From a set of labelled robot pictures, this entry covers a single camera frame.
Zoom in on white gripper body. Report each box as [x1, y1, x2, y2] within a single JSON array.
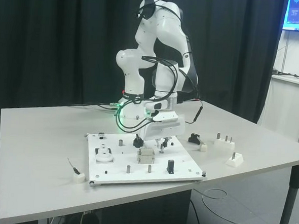
[[140, 111, 186, 145]]

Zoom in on flat white mounting plate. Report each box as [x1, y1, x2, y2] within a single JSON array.
[[153, 111, 180, 125]]

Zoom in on grey waterproof plug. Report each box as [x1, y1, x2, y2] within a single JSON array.
[[135, 146, 156, 167]]

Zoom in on black D-SUB plug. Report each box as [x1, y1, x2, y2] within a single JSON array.
[[187, 132, 203, 145]]

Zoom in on white task board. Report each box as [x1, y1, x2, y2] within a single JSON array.
[[80, 127, 209, 196]]

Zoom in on white three-peg holder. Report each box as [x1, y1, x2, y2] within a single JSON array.
[[213, 138, 235, 150]]

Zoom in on white large gear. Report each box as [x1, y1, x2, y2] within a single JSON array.
[[96, 154, 114, 165]]

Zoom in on white long peg holder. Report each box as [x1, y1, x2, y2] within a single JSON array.
[[225, 153, 244, 168]]

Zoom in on black equipment box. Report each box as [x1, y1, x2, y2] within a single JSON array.
[[63, 180, 194, 224]]

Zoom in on dark grey table leg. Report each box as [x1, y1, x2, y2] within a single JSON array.
[[275, 160, 299, 224]]

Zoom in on black curtains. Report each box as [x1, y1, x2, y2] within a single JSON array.
[[0, 0, 291, 224]]

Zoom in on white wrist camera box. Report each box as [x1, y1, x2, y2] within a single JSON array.
[[144, 99, 166, 111]]

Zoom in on silver flange ring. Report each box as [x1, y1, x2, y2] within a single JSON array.
[[164, 96, 178, 111]]

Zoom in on thin black rod with wire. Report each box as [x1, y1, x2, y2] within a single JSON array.
[[176, 97, 205, 125]]

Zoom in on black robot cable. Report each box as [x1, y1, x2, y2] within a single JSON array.
[[131, 0, 207, 105], [115, 96, 158, 134]]

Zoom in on black base cable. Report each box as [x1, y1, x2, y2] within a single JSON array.
[[72, 100, 123, 114]]

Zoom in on thin grey cable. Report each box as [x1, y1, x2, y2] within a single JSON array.
[[199, 188, 291, 224]]

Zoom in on black floor cable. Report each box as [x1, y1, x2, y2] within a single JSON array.
[[189, 199, 203, 224]]

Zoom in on black plug with thin cable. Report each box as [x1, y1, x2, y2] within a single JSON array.
[[65, 157, 83, 176]]

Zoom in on thin black cable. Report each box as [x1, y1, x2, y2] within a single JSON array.
[[271, 70, 299, 82]]

